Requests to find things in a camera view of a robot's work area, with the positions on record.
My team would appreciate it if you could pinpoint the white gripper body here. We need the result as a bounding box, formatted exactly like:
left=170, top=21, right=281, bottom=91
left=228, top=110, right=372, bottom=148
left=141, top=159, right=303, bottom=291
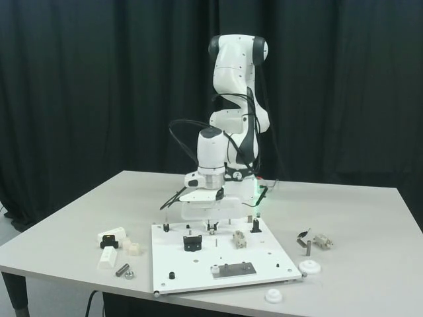
left=180, top=196, right=248, bottom=222

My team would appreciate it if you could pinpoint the white task board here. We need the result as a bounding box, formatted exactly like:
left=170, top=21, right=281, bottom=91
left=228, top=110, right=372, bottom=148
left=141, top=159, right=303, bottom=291
left=150, top=217, right=303, bottom=297

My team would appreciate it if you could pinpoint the white medium gear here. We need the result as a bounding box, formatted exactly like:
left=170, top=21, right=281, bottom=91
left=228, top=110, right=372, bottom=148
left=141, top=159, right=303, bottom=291
left=264, top=288, right=285, bottom=303

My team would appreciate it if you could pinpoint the white holder with holes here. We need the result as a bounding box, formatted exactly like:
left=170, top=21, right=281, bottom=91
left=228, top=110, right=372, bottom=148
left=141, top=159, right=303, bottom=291
left=96, top=225, right=128, bottom=243
left=96, top=247, right=118, bottom=271

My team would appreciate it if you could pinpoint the black plug with brass face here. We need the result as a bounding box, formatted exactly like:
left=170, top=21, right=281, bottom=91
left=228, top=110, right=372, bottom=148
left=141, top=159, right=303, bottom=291
left=99, top=234, right=120, bottom=250

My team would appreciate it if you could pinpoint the white large gear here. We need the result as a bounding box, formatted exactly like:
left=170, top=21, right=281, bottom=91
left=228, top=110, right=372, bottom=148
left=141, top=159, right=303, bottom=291
left=297, top=260, right=322, bottom=275

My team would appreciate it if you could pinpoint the black table leg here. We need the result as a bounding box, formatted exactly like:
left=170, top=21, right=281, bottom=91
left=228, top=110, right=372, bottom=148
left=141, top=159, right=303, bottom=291
left=1, top=271, right=29, bottom=317

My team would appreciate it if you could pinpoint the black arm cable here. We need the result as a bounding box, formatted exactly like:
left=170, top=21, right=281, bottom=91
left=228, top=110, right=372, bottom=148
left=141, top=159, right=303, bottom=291
left=159, top=92, right=262, bottom=211

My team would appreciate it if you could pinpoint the black floor cable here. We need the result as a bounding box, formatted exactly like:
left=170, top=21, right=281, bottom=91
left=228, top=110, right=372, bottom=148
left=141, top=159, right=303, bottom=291
left=86, top=289, right=102, bottom=317

